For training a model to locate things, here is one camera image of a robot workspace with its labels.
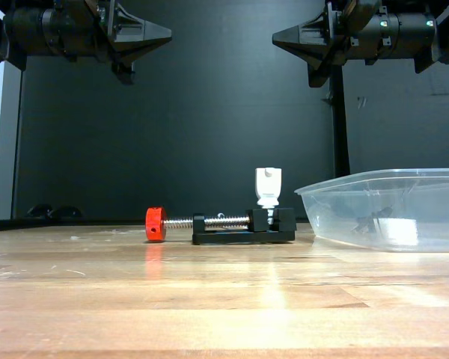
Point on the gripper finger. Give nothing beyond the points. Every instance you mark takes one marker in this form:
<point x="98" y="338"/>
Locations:
<point x="134" y="30"/>
<point x="316" y="52"/>
<point x="310" y="31"/>
<point x="131" y="52"/>

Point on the small white cube plug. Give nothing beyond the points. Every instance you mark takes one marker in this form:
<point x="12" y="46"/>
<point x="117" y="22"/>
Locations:
<point x="398" y="232"/>

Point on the clear plastic tub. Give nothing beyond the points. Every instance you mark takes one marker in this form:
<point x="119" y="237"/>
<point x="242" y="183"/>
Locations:
<point x="434" y="209"/>

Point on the black clamp with red knob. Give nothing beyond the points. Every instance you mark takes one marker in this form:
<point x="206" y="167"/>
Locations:
<point x="243" y="238"/>

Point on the black vertical post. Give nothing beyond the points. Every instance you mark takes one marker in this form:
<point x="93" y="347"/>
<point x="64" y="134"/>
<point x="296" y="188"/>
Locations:
<point x="340" y="131"/>

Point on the black metal frame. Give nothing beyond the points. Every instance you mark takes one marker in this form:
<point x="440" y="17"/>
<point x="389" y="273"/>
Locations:
<point x="60" y="224"/>

